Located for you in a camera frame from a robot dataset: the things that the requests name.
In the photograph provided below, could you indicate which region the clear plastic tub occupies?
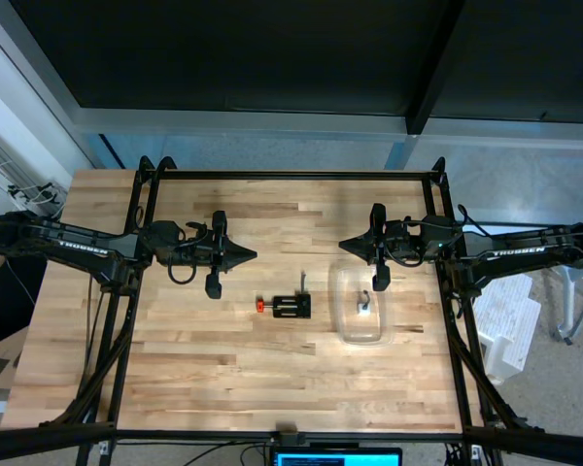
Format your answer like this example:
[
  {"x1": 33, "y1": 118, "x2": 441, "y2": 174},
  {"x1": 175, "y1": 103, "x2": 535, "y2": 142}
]
[{"x1": 330, "y1": 261, "x2": 395, "y2": 347}]

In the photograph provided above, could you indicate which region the black table-level camera box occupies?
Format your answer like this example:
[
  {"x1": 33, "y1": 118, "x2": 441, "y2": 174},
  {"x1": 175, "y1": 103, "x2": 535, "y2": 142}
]
[{"x1": 276, "y1": 423, "x2": 306, "y2": 446}]

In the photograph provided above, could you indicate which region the black slanted beam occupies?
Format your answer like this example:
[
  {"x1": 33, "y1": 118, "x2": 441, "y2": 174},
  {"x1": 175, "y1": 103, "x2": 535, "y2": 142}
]
[{"x1": 405, "y1": 0, "x2": 467, "y2": 136}]

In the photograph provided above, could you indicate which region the brown cardboard box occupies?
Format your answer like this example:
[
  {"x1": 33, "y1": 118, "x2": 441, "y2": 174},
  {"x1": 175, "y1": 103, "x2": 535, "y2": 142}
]
[{"x1": 0, "y1": 324, "x2": 30, "y2": 389}]

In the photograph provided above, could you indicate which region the laptop screen with blue edge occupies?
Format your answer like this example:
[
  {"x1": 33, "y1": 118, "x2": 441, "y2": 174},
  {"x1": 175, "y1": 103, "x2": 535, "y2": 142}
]
[{"x1": 270, "y1": 446, "x2": 403, "y2": 466}]

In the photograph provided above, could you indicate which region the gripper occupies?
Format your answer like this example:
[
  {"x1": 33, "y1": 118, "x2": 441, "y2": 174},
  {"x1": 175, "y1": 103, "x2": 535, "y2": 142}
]
[
  {"x1": 338, "y1": 203, "x2": 410, "y2": 293},
  {"x1": 193, "y1": 210, "x2": 259, "y2": 301}
]

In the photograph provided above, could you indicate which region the white foam block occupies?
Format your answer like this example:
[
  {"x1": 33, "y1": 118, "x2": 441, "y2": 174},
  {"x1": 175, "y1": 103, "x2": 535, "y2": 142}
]
[{"x1": 473, "y1": 276, "x2": 545, "y2": 387}]

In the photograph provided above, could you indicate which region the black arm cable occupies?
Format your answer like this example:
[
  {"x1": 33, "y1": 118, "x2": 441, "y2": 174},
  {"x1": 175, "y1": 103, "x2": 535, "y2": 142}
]
[
  {"x1": 391, "y1": 217, "x2": 467, "y2": 269},
  {"x1": 166, "y1": 259, "x2": 199, "y2": 286}
]

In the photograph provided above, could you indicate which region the tangle of power cables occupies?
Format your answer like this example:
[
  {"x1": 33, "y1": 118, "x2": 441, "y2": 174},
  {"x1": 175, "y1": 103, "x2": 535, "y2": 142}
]
[{"x1": 4, "y1": 182, "x2": 67, "y2": 217}]

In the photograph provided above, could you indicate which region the black vise with orange knob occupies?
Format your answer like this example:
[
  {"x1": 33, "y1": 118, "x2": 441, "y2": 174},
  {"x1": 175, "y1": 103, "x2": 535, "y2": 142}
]
[{"x1": 255, "y1": 291, "x2": 314, "y2": 321}]

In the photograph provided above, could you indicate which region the black aluminium table frame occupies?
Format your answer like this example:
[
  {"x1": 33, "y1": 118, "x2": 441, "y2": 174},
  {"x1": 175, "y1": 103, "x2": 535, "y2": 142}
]
[{"x1": 0, "y1": 153, "x2": 583, "y2": 466}]

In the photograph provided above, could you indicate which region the grey metal stand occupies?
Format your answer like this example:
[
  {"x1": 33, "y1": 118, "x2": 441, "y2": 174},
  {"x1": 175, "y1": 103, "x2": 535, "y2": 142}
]
[{"x1": 549, "y1": 264, "x2": 583, "y2": 347}]

